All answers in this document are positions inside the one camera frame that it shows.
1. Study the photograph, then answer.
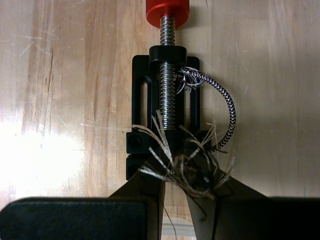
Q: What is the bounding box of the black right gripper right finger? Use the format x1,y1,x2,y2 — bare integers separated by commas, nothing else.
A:
186,172,320,240

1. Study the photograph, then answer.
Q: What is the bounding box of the black vise clamp red knob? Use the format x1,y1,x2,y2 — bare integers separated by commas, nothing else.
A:
125,0,219,181

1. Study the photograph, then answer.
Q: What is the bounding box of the red RCA connector frayed cable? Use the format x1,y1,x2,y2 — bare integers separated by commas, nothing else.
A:
131,109,237,223

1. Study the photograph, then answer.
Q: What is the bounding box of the RCA socket black-white braided cable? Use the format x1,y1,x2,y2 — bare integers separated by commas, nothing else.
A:
174,66,237,154

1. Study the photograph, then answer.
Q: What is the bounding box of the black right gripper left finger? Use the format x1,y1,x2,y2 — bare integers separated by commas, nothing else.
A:
0,159,166,240

